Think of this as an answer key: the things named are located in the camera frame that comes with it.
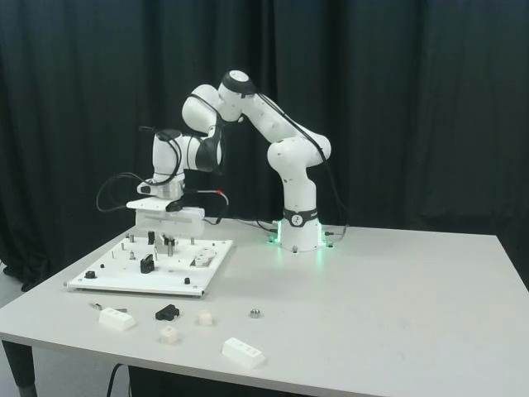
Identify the metal bolt nut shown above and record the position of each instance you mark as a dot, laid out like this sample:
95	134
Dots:
254	313

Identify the black round knob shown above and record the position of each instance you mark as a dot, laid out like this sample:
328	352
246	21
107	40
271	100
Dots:
89	275

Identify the black D-SUB plug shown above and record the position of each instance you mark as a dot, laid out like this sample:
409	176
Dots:
146	264

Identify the small white cube holder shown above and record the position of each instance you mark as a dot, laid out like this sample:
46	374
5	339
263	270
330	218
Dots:
205	317
169	335

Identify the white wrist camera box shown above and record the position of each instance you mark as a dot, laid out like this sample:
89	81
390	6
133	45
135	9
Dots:
146	187

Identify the white task board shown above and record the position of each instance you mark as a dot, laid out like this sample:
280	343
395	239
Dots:
124	273

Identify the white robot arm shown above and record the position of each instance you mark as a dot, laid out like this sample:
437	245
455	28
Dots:
289	161

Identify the black table leg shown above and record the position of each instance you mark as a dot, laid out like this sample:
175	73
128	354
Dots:
18	368

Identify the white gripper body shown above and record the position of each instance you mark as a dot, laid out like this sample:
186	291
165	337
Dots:
173	221

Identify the black curtains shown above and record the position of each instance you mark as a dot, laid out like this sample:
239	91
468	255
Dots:
82	103

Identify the white three-hole peg holder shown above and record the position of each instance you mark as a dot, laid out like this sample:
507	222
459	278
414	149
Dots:
117	319
244	351

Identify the white large gear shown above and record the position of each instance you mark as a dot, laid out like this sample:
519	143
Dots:
204	257

